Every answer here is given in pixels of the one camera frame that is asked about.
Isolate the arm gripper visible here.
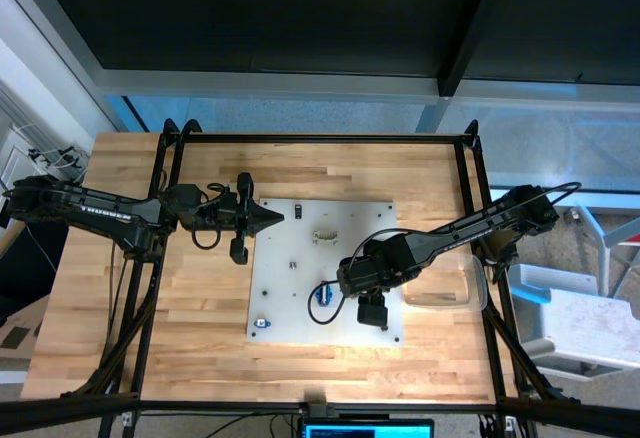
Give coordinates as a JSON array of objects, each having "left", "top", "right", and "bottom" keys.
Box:
[
  {"left": 227, "top": 172, "right": 286, "bottom": 266},
  {"left": 355, "top": 291, "right": 390, "bottom": 329}
]

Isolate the white taskboard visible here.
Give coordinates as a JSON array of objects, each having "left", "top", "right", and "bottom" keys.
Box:
[{"left": 246, "top": 197, "right": 406, "bottom": 347}]

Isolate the clear plastic tub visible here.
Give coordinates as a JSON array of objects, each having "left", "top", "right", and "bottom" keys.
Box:
[{"left": 401, "top": 252, "right": 489, "bottom": 313}]

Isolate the laptop screen blue edge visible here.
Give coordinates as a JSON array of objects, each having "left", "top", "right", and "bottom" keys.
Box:
[{"left": 298, "top": 417, "right": 435, "bottom": 438}]

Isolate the white metal cart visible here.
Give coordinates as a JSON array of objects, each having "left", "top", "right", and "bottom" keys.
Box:
[{"left": 507, "top": 262, "right": 640, "bottom": 382}]

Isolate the grey metal stand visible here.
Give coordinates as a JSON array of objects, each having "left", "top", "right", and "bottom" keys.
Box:
[{"left": 564, "top": 202, "right": 640, "bottom": 304}]

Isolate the brown cardboard box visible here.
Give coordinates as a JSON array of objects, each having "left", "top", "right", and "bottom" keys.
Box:
[{"left": 0, "top": 293, "right": 51, "bottom": 362}]

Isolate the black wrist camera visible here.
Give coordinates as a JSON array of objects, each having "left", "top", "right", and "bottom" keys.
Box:
[{"left": 336, "top": 253, "right": 369, "bottom": 300}]

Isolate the blue clamp mount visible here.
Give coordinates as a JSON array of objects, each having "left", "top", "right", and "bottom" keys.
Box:
[{"left": 314, "top": 280, "right": 341, "bottom": 308}]

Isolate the black metal frame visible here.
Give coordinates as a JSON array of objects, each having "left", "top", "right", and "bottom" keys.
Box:
[{"left": 0, "top": 117, "right": 640, "bottom": 438}]

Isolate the black camera on frame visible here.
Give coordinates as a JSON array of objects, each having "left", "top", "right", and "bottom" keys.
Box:
[{"left": 304, "top": 391, "right": 335, "bottom": 418}]

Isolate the black white cable bundle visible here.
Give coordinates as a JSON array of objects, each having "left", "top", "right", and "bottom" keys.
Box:
[{"left": 24, "top": 145, "right": 91, "bottom": 172}]

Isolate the black right shoulder cable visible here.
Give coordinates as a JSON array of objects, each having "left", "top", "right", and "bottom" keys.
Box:
[{"left": 494, "top": 181, "right": 583, "bottom": 209}]

